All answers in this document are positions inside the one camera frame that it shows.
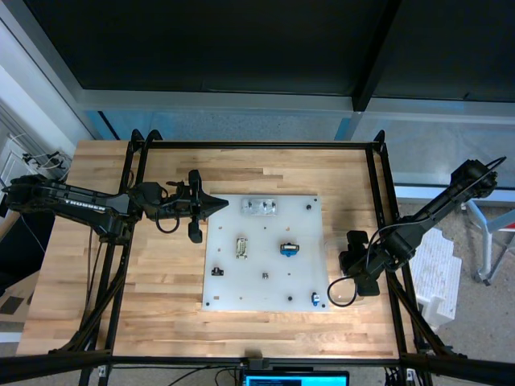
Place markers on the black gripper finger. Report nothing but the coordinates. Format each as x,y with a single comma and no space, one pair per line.
209,199
209,210

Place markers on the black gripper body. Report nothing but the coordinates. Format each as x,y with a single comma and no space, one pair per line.
183,205
364,263

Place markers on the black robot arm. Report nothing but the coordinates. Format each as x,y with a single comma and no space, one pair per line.
80,203
434,207

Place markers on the grey rectangular connector housing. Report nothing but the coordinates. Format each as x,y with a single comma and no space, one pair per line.
241,248

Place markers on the aluminium socket block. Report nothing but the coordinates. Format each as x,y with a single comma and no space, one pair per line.
259,207

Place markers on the small blue socket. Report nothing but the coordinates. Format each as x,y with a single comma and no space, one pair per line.
316,298

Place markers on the black clamp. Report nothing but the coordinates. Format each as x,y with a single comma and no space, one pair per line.
217,272

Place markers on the white task board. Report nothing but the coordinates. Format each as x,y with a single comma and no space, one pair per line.
261,249

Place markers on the white foam packaging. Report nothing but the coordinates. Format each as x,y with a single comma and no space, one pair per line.
436,281

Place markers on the blue and black D-sub socket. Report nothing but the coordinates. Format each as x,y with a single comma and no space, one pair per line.
289,250

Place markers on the laptop screen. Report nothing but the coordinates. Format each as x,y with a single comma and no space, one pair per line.
293,380

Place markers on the cardboard box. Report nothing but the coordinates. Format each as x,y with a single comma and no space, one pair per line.
16,287

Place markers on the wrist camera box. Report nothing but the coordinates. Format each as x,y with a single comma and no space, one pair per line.
346,263

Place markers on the black aluminium frame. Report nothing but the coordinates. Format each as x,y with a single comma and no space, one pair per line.
257,145

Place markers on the grey metal chair frame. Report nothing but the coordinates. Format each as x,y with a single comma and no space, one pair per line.
487,241

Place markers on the small black fixed camera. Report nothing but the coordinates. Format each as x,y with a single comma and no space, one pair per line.
256,358

